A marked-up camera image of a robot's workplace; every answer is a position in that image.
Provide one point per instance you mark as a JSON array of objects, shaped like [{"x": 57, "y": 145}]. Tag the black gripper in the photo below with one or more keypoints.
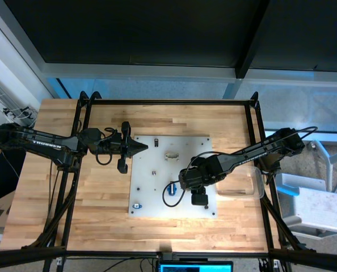
[
  {"x": 120, "y": 144},
  {"x": 192, "y": 181}
]

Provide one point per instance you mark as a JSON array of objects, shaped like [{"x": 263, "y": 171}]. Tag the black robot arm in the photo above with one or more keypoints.
[
  {"x": 43, "y": 144},
  {"x": 242, "y": 158}
]

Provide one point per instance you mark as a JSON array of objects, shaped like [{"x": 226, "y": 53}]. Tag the white taskboard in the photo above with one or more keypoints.
[{"x": 145, "y": 181}]

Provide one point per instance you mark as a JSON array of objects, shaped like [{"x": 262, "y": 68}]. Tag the blue clamp with metal bar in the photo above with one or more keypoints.
[{"x": 172, "y": 189}]

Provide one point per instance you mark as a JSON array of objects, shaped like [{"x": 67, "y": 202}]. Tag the grey multi-pin connector housing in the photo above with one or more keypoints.
[{"x": 172, "y": 156}]

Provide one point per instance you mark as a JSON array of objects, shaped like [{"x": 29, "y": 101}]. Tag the clear plastic tub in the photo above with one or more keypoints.
[{"x": 236, "y": 187}]

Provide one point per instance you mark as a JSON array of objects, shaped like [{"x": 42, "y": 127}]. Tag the blue ethernet socket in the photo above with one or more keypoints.
[{"x": 136, "y": 206}]

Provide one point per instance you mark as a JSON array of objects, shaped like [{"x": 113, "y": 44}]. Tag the laptop with blue screen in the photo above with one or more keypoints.
[{"x": 194, "y": 267}]

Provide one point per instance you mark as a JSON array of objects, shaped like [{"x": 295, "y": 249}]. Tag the white step stool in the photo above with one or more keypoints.
[{"x": 319, "y": 209}]

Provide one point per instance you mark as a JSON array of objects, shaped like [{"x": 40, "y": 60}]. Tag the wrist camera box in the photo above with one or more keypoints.
[{"x": 199, "y": 200}]

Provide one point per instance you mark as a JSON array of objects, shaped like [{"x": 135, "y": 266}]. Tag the black camera bracket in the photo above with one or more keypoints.
[{"x": 165, "y": 255}]

